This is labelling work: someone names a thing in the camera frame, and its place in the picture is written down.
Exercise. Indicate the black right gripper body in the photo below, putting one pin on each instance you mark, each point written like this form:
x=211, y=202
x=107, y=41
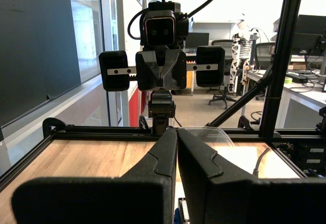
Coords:
x=113, y=81

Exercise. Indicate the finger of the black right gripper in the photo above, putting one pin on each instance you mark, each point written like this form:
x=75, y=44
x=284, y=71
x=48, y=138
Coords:
x=147, y=71
x=175, y=71

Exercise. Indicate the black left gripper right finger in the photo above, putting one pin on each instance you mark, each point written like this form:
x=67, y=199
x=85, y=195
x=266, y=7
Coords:
x=242, y=201

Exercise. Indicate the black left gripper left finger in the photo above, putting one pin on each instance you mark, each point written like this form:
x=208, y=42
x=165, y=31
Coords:
x=102, y=198

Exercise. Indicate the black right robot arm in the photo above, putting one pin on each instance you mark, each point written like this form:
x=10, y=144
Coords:
x=161, y=107

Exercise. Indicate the red cabinet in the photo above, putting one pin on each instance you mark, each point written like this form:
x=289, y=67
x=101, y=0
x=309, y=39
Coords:
x=133, y=107

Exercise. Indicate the black computer monitor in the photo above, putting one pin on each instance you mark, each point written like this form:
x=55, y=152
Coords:
x=198, y=40
x=313, y=30

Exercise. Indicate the white board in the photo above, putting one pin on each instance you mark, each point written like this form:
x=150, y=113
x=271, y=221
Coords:
x=237, y=157

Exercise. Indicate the black office chair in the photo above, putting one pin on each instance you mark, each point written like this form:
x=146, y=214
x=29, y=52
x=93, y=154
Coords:
x=219, y=98

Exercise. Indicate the black electronics box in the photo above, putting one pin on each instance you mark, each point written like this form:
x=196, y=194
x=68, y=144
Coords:
x=293, y=155

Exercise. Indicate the clear plastic tub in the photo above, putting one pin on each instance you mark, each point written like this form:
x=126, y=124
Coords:
x=216, y=136

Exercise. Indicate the green tape roll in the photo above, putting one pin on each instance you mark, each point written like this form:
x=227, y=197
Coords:
x=288, y=80

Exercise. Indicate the white desk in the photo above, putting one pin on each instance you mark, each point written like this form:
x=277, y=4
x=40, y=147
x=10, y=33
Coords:
x=300, y=94

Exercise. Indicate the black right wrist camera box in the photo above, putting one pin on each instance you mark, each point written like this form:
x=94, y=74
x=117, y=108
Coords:
x=159, y=28

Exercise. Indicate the black aluminium frame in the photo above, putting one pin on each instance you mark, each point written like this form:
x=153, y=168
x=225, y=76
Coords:
x=102, y=129

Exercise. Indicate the black connector on blue mount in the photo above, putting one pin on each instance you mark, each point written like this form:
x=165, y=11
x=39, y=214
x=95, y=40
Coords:
x=184, y=208

